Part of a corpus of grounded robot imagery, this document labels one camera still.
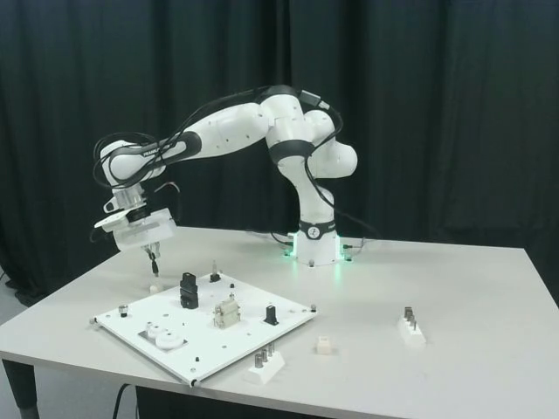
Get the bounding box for black floor cable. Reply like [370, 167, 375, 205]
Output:
[115, 382, 137, 419]

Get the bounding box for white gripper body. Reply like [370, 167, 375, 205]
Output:
[112, 208, 178, 253]

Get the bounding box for dark table leg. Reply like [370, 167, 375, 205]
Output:
[2, 360, 38, 419]

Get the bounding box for white large gear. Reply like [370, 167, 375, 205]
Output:
[156, 333, 182, 352]

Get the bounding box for white round peg holder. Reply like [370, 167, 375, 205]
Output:
[246, 351, 286, 385]

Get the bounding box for black base cable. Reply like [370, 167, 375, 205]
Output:
[269, 230, 294, 252]
[342, 237, 381, 255]

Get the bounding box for white square peg holder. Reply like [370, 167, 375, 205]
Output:
[396, 314, 427, 347]

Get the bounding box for white task board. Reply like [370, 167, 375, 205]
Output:
[89, 271, 319, 388]

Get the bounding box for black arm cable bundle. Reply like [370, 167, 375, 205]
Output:
[93, 85, 346, 189]

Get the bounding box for metal waterproof plug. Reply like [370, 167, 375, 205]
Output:
[212, 297, 243, 329]

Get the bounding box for black D-SUB plug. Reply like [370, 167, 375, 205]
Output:
[177, 271, 200, 309]

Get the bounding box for black curtains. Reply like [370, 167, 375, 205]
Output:
[0, 0, 559, 292]

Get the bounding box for flat white mounting plate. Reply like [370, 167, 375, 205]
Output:
[94, 212, 133, 230]

